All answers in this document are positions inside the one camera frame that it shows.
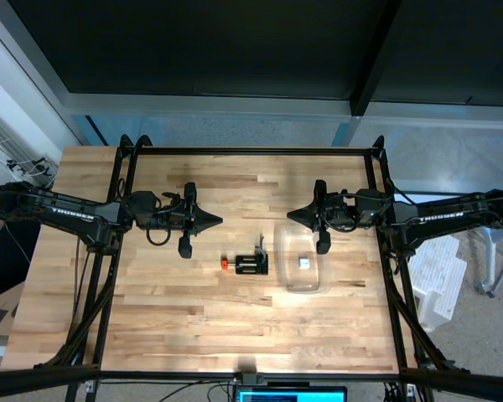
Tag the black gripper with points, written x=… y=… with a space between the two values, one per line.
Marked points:
x=337 y=213
x=180 y=218

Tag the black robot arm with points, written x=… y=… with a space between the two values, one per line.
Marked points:
x=440 y=218
x=75 y=213

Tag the small white block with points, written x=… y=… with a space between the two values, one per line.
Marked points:
x=304 y=263

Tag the black vise with orange knob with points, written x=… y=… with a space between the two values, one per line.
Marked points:
x=249 y=266

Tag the clear plastic tub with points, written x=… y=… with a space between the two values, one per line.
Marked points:
x=293 y=282

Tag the laptop screen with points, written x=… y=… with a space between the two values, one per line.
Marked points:
x=289 y=395

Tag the brown cardboard box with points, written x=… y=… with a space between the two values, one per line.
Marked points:
x=2 y=299

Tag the black metal frame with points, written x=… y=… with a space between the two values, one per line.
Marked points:
x=251 y=151

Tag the black table-level camera box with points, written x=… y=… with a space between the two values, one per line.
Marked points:
x=249 y=378

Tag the silver metal chair frame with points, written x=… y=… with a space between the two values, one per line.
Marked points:
x=490 y=259

